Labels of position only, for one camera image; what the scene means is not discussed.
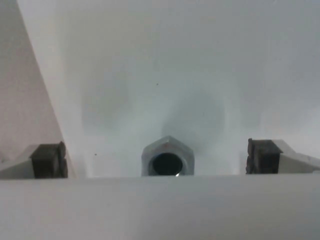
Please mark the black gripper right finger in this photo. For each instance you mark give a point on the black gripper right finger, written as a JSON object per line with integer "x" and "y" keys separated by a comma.
{"x": 265, "y": 157}

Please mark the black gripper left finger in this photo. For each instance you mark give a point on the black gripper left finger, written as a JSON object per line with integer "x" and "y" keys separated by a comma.
{"x": 47, "y": 161}

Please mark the metal bolt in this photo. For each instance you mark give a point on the metal bolt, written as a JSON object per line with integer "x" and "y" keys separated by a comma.
{"x": 150, "y": 155}

